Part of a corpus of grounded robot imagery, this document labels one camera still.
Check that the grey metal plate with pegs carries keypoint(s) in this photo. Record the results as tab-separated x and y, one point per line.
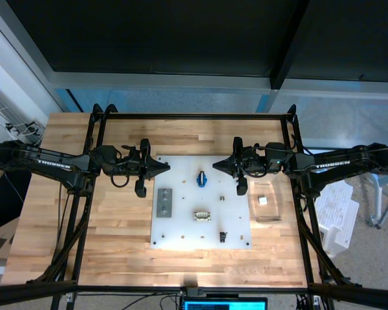
164	203

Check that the grey metal stand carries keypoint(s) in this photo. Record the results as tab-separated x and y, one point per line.
377	203

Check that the black table level camera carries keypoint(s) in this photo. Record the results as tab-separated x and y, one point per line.
194	291

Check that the beige multi-pin connector housing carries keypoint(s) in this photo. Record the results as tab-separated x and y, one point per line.
202	216

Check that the white task board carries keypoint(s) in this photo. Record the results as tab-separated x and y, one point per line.
181	219

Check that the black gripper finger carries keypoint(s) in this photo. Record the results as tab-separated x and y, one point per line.
155	172
228	163
228	171
155	163

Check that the laptop screen with blue edge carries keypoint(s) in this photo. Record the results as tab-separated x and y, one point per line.
223	305

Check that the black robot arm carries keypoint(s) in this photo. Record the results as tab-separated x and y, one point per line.
51	163
333	166

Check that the black vertical wall post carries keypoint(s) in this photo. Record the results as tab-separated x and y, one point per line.
287	48

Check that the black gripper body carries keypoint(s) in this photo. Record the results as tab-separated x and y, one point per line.
132	166
253	164

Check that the grey corner bracket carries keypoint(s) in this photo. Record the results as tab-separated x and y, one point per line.
70	297
316	300

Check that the black aluminium frame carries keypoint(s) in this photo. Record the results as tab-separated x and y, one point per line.
194	115

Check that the small white holder block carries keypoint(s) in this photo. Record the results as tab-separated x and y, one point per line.
262	200

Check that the black USB socket mount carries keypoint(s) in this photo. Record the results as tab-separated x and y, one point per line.
220	241

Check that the large blue clamp connector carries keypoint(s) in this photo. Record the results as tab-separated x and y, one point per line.
201	182

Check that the brown cardboard box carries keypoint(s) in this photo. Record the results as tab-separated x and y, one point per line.
3	231

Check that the clear plastic tub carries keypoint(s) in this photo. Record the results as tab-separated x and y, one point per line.
271	211

